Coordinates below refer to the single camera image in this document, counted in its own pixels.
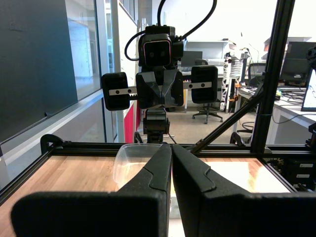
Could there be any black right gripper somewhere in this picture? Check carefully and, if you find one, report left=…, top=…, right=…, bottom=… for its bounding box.
left=101, top=65, right=219, bottom=111

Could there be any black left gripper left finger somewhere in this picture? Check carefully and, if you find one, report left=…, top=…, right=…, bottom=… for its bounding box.
left=11, top=143, right=172, bottom=237

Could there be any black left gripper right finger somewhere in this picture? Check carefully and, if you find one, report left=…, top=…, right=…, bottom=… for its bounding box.
left=172, top=144, right=316, bottom=237

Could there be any small black monitor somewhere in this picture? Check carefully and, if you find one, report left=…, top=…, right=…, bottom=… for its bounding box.
left=181, top=51, right=203, bottom=68

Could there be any red panel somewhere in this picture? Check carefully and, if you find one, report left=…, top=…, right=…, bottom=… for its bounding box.
left=122, top=100, right=142, bottom=144

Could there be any black office chair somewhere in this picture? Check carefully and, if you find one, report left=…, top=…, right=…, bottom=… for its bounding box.
left=192, top=58, right=224, bottom=124

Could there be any clear plastic tub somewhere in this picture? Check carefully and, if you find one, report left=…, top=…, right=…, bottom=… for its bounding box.
left=113, top=144, right=164, bottom=185

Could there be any white lattice tower model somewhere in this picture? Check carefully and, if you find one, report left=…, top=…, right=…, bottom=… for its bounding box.
left=221, top=58, right=244, bottom=114

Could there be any black controller box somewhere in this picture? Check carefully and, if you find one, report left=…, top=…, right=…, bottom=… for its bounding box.
left=263, top=157, right=316, bottom=194

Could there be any black mesh chair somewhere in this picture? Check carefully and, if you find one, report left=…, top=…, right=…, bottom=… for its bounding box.
left=247, top=63, right=267, bottom=87

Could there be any white desk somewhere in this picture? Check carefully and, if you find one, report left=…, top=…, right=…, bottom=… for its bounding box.
left=268, top=90, right=316, bottom=146

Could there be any large black monitor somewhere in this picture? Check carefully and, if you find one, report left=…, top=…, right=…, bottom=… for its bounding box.
left=279, top=41, right=316, bottom=82

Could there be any laptop screen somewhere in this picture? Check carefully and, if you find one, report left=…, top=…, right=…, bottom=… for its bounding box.
left=300, top=68, right=316, bottom=112

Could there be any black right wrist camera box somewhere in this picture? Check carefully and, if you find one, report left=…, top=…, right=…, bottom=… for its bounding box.
left=138, top=24, right=185, bottom=69

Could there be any black looped camera cable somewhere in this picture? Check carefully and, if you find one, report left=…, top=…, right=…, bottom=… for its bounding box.
left=124, top=30, right=147, bottom=61

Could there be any black aluminium frame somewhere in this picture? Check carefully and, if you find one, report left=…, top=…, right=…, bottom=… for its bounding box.
left=0, top=0, right=316, bottom=205

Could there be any long black arm cable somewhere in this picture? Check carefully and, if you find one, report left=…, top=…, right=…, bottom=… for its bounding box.
left=157, top=0, right=218, bottom=40

